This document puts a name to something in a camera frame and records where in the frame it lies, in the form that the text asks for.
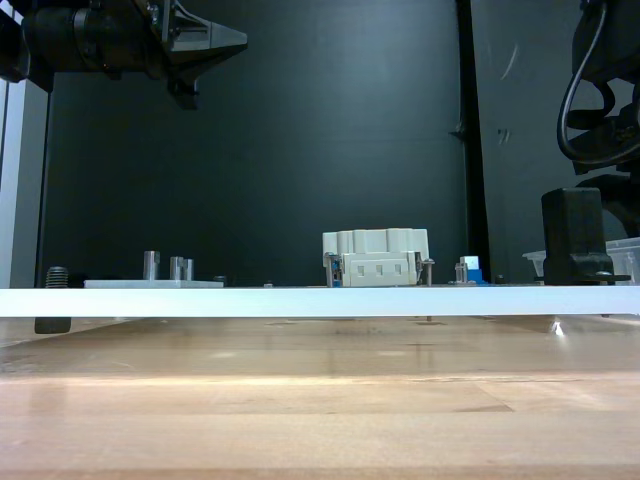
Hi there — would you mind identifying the clear plastic tub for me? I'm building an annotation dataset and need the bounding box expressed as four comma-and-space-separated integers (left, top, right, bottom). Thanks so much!
521, 237, 640, 287

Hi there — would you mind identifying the black plastic socket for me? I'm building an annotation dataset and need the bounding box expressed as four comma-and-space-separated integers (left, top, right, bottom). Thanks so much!
533, 186, 632, 286

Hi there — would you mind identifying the small blue white connector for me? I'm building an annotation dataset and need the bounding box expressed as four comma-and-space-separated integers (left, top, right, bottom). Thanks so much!
460, 254, 486, 286

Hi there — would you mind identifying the grey pillar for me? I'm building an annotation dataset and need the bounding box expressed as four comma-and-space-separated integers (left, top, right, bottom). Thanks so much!
0, 77, 50, 290

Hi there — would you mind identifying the grey metal plate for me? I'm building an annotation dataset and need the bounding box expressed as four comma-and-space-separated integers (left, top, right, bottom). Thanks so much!
83, 279, 225, 290

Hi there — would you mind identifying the beige connector housing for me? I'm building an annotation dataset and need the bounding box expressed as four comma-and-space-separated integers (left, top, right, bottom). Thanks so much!
322, 228, 430, 289

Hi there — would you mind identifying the black threaded bolt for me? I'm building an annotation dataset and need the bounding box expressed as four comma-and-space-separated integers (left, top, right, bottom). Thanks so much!
45, 265, 70, 290

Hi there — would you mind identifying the white task board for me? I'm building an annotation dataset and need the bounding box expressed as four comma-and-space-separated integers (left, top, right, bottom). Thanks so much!
0, 285, 640, 319

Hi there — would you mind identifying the black board foot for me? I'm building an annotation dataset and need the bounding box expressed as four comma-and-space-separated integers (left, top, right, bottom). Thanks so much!
33, 316, 71, 336

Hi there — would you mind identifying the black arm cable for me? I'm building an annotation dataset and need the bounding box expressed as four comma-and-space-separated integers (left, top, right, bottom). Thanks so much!
556, 0, 616, 164

